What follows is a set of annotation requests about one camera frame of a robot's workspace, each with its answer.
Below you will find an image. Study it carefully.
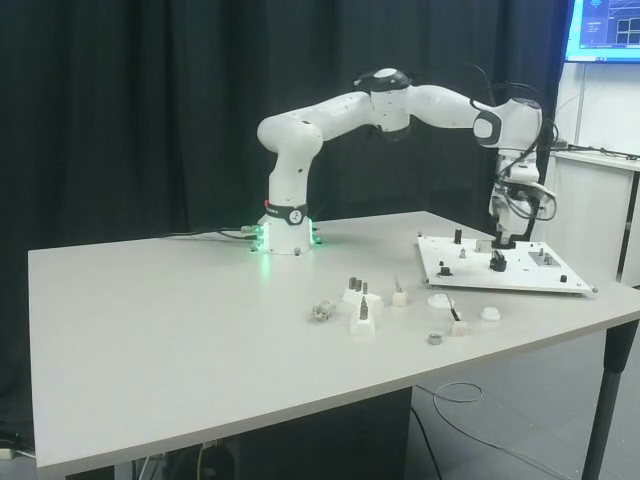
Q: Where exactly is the black base cable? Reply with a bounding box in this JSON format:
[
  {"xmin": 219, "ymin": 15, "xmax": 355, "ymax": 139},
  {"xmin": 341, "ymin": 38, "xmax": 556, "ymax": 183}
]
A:
[{"xmin": 168, "ymin": 226, "xmax": 265, "ymax": 242}]

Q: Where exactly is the black table leg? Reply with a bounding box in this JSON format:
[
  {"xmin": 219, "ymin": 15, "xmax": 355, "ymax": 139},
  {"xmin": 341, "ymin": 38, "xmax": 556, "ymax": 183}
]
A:
[{"xmin": 581, "ymin": 318, "xmax": 640, "ymax": 480}]

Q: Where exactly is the white task board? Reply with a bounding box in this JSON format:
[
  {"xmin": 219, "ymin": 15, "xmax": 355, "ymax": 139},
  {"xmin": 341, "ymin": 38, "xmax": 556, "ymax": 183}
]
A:
[{"xmin": 415, "ymin": 231, "xmax": 599, "ymax": 300}]

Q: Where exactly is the white three peg holder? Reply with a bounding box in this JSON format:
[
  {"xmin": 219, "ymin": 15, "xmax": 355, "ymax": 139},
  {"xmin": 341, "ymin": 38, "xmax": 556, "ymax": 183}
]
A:
[{"xmin": 341, "ymin": 284, "xmax": 374, "ymax": 305}]

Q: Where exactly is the white cabinet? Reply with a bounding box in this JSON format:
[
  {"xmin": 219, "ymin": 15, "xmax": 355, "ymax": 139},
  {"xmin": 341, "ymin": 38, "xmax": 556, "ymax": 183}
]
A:
[{"xmin": 541, "ymin": 148, "xmax": 640, "ymax": 290}]

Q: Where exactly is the grey floor cable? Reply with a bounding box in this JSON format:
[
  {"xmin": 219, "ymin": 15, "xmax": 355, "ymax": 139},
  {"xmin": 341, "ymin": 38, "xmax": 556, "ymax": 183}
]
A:
[{"xmin": 431, "ymin": 381, "xmax": 592, "ymax": 462}]

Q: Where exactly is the black curtain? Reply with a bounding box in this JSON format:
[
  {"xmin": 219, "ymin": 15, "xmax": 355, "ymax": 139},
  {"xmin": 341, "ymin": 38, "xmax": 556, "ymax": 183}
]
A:
[{"xmin": 0, "ymin": 0, "xmax": 577, "ymax": 447}]

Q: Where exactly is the black box under table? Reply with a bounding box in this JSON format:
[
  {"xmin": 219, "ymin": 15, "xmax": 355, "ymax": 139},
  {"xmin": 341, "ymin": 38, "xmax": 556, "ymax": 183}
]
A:
[{"xmin": 218, "ymin": 387, "xmax": 417, "ymax": 480}]

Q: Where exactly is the black floor cable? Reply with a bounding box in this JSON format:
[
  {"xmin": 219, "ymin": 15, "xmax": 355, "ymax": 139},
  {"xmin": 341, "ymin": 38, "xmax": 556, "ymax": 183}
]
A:
[{"xmin": 408, "ymin": 405, "xmax": 454, "ymax": 480}]

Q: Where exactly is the white single peg holder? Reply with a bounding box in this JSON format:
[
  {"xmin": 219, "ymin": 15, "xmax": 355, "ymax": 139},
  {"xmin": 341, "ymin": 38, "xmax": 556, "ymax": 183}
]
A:
[{"xmin": 347, "ymin": 294, "xmax": 384, "ymax": 339}]

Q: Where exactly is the black elbow cable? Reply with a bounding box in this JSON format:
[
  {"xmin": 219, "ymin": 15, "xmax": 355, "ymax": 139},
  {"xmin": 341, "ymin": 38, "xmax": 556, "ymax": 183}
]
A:
[{"xmin": 466, "ymin": 63, "xmax": 502, "ymax": 109}]

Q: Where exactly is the grey waterproof plug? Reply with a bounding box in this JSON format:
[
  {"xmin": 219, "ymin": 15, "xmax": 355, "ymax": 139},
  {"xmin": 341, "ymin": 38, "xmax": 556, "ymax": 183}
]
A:
[{"xmin": 306, "ymin": 299, "xmax": 338, "ymax": 323}]

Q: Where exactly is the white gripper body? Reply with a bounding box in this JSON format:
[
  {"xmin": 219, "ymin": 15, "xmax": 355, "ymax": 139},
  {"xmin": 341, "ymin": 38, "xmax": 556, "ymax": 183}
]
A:
[{"xmin": 488, "ymin": 185, "xmax": 532, "ymax": 236}]

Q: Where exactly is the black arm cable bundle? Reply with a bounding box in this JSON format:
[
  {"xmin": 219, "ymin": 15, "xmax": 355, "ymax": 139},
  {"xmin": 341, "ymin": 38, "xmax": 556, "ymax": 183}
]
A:
[{"xmin": 487, "ymin": 82, "xmax": 559, "ymax": 224}]

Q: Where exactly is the blue screen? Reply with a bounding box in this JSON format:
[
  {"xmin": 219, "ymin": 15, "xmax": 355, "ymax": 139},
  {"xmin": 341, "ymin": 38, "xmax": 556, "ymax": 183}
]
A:
[{"xmin": 563, "ymin": 0, "xmax": 640, "ymax": 65}]

